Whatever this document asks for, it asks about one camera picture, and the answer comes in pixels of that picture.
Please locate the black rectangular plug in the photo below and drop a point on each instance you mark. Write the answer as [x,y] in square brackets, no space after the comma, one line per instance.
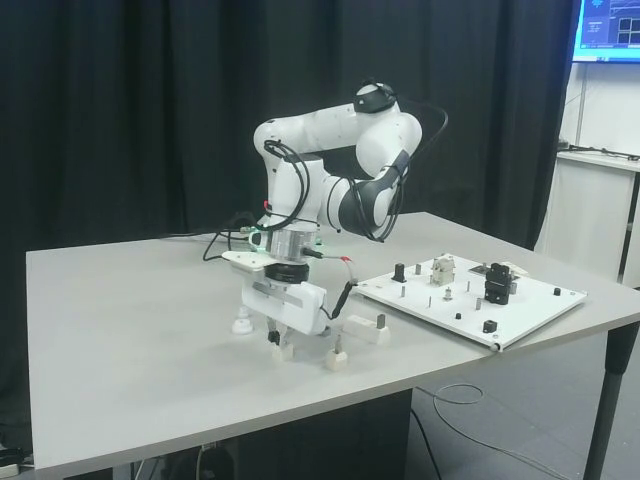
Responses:
[399,272]

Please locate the white small gear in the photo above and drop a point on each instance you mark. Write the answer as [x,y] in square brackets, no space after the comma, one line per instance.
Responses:
[241,313]

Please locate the thin black rod red tag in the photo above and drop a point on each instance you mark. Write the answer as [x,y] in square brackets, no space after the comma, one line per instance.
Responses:
[341,302]

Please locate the metal square peg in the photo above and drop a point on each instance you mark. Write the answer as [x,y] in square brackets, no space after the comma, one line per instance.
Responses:
[381,321]

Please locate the small white Ethernet plug holder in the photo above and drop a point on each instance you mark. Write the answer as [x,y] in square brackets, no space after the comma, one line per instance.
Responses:
[336,361]

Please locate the metal BNC plug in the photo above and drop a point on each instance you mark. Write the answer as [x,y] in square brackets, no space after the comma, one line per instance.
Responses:
[448,295]

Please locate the white sloped peg holder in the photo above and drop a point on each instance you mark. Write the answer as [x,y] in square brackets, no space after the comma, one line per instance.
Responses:
[362,332]

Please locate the black curtain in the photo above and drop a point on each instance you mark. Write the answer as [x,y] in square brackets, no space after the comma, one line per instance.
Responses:
[150,100]

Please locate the blue screen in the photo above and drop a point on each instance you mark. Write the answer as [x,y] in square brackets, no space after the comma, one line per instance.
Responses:
[607,30]

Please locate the black D-SUB plug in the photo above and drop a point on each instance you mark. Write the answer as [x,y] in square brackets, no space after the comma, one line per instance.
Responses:
[498,287]

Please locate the flat white wrist plate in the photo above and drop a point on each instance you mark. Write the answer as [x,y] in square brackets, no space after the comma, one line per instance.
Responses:
[245,260]

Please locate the white task board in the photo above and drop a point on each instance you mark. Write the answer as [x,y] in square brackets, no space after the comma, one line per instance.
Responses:
[525,320]

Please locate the white medium gear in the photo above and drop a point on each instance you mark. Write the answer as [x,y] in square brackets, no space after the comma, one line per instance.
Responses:
[241,327]

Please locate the white holder with holes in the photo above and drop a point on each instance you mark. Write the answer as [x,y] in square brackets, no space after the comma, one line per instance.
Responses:
[515,267]

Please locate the white cabinet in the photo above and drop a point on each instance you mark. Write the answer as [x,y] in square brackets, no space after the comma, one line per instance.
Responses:
[590,215]

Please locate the small white USB plug holder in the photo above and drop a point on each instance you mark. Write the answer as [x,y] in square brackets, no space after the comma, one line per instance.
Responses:
[283,353]

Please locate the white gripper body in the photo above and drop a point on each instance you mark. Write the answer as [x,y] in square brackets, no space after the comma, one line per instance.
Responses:
[287,305]

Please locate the dark grey table leg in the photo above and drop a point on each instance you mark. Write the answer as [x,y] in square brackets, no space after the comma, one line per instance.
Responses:
[607,400]

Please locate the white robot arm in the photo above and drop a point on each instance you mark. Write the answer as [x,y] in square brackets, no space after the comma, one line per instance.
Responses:
[300,125]

